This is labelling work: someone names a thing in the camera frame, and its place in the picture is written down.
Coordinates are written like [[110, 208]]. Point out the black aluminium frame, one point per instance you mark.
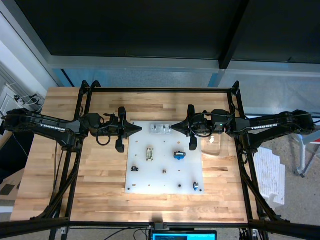
[[160, 90]]

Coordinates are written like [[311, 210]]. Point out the grey metal stand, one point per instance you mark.
[[303, 155]]

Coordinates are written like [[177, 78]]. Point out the beige multi-pin connector housing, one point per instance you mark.
[[150, 153]]

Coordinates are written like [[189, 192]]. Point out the blue D-sub connector mount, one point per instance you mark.
[[179, 156]]

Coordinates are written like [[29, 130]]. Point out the white foam block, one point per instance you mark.
[[270, 175]]

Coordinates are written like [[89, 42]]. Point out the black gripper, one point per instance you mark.
[[121, 112], [192, 111]]

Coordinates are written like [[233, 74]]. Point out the clear plastic tub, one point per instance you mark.
[[212, 151]]

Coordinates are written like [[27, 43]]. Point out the small blue socket mount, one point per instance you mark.
[[195, 187]]

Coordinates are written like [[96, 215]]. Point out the white task board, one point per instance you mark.
[[150, 175]]

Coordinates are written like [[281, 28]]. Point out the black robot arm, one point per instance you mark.
[[262, 125], [52, 126]]

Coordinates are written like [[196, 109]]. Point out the laptop screen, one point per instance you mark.
[[182, 236]]

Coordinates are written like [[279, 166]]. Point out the silver bar with pins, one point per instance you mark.
[[160, 130]]

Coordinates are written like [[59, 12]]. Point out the black vertical pillar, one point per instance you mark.
[[233, 37]]

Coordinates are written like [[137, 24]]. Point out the cardboard box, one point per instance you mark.
[[13, 178]]

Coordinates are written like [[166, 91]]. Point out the small black camera box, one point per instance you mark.
[[160, 225]]

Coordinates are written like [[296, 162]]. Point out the small black clamp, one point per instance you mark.
[[135, 169]]

